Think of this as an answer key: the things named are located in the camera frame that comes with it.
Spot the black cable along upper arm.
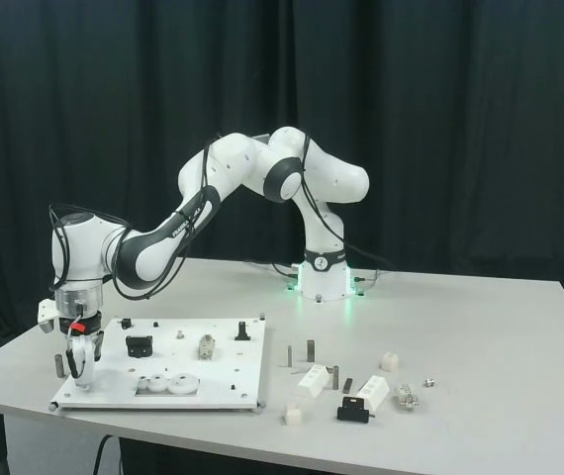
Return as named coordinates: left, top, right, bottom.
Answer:
left=299, top=128, right=348, bottom=248

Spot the metal D-SUB plug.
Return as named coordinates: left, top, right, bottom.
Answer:
left=392, top=381, right=421, bottom=412

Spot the black Ethernet plug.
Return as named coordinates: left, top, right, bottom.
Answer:
left=335, top=395, right=377, bottom=422

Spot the black cable along forearm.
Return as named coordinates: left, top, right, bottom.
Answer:
left=47, top=136, right=224, bottom=301

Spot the black cable under table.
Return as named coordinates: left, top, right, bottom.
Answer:
left=94, top=433, right=121, bottom=475

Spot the white holder with holes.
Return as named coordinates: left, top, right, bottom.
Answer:
left=295, top=364, right=335, bottom=400
left=355, top=375, right=390, bottom=411

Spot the black plug block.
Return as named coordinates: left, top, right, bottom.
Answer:
left=125, top=334, right=154, bottom=358

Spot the black curtain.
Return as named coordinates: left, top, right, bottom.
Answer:
left=0, top=0, right=564, bottom=342

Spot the white task board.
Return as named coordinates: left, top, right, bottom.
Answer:
left=49, top=316, right=269, bottom=412

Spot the white large gear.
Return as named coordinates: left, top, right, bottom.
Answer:
left=169, top=374, right=199, bottom=396

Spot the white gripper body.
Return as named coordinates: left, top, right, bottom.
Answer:
left=66, top=334, right=97, bottom=393

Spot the black cable at foot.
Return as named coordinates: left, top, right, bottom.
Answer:
left=343, top=244, right=403, bottom=296

